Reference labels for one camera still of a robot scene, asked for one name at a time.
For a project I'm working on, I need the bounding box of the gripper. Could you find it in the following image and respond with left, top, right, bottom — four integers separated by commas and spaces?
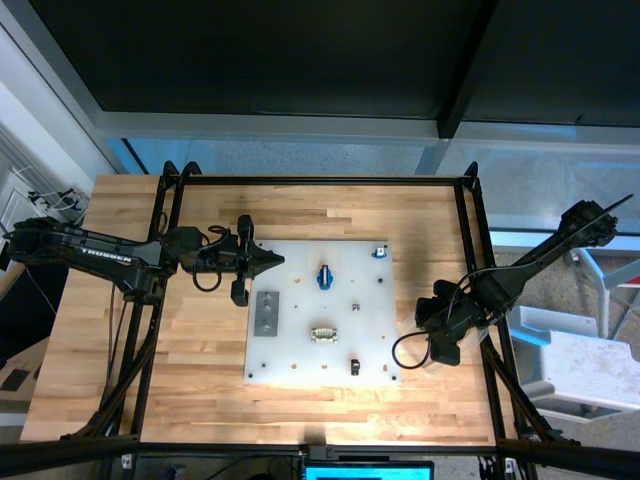
219, 214, 286, 307
417, 278, 487, 368

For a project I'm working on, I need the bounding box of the grey metal plate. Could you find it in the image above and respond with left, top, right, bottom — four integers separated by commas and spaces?
254, 289, 280, 337

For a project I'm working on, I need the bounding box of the white task board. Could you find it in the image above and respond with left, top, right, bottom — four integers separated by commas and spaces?
243, 239, 404, 385

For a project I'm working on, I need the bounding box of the white step stool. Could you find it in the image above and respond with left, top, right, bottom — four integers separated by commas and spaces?
518, 304, 640, 424

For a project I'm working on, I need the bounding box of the screen with blue edge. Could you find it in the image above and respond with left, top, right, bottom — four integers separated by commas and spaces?
302, 459, 435, 480

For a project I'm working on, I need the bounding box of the cardboard box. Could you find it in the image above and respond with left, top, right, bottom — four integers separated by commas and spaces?
0, 337, 51, 404

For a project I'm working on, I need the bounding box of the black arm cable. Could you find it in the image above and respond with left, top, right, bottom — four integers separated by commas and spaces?
192, 224, 231, 294
392, 272, 479, 370

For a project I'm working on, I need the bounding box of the black metal frame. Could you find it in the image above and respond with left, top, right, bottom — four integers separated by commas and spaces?
0, 159, 640, 480

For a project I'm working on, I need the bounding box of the white tubular chair frame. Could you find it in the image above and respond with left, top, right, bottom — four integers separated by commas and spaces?
574, 247, 640, 347

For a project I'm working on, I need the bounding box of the bundle of loose cables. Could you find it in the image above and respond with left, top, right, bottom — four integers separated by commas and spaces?
24, 187, 87, 216

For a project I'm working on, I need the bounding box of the black post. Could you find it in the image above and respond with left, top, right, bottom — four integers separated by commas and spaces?
437, 0, 502, 140

